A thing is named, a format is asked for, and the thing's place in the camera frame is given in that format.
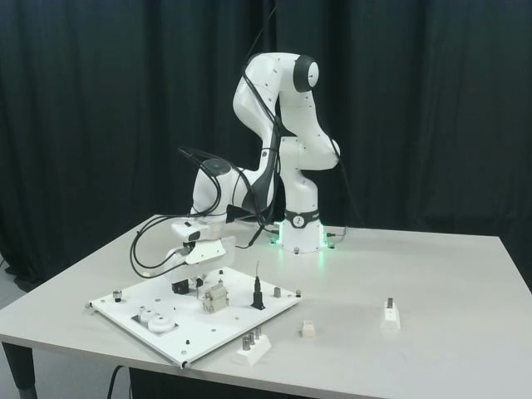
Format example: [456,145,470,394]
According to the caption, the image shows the white large gear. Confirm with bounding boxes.
[148,316,174,336]

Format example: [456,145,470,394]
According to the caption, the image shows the black curtain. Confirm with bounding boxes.
[0,0,532,279]

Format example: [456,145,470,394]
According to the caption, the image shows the black plug with short cable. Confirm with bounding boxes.
[250,260,267,312]

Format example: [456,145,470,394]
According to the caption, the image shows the dark table leg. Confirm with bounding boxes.
[2,342,34,399]

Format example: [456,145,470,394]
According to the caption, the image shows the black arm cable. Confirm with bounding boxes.
[129,62,288,280]

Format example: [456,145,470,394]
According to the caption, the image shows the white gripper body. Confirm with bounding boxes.
[163,236,234,284]

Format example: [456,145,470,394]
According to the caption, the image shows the black hanging cable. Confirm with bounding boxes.
[244,0,278,63]

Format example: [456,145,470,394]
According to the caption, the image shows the white square peg holder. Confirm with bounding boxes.
[380,305,402,332]

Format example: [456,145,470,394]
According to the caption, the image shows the beige waterproof plug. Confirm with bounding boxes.
[202,285,230,313]

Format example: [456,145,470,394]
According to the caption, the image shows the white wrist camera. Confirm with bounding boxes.
[171,222,211,243]

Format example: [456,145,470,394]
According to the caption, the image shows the robot base cable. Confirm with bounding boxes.
[325,226,348,247]

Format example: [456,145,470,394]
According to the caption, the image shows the thin black rod on wire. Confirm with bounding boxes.
[237,215,269,250]

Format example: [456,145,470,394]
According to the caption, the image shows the white round peg holder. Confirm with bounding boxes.
[235,334,273,367]

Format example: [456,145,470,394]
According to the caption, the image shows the white task board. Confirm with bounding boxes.
[85,265,303,370]

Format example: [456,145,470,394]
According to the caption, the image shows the thin black cable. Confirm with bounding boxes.
[323,124,361,229]

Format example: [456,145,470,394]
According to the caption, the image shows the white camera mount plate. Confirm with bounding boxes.
[185,242,227,265]

